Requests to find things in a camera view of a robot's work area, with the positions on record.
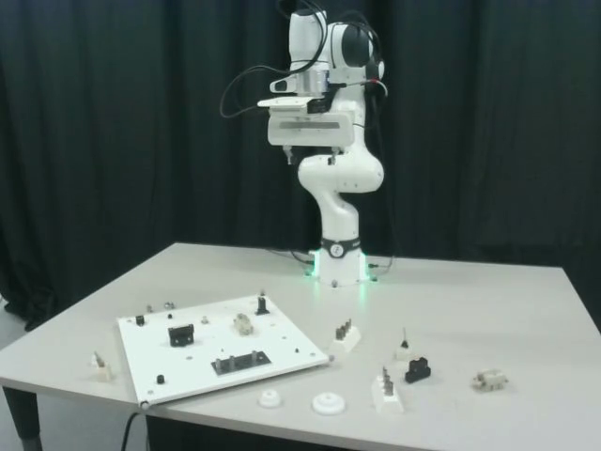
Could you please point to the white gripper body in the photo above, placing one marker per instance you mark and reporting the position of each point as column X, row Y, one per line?
column 310, row 134

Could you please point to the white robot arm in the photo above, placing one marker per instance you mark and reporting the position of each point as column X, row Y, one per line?
column 335, row 221

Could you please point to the white peg holder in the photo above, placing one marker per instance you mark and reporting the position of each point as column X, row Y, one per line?
column 389, row 401
column 344, row 346

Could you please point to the thin metal peg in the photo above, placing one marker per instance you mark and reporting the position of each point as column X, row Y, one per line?
column 403, row 337

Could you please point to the flat white mounting plate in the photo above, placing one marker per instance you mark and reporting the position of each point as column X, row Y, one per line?
column 284, row 101

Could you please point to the thin black rod red tag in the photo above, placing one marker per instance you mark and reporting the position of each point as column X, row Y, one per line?
column 357, row 82

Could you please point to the black curtain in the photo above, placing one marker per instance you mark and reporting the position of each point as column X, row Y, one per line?
column 117, row 141

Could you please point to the white task board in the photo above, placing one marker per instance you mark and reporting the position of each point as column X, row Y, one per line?
column 211, row 362

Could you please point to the black D-SUB plug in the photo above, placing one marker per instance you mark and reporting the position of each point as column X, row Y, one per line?
column 418, row 371

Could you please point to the white small gear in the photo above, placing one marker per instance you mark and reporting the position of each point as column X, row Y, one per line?
column 269, row 399

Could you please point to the white medium gear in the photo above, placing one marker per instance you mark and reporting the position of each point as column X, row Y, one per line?
column 328, row 404

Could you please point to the grey metal plug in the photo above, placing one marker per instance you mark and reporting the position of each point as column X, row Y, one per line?
column 489, row 380

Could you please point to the small white plug holder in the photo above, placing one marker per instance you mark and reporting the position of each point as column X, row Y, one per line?
column 102, row 373

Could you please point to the black table leg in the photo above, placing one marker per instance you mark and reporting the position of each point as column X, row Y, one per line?
column 19, row 418

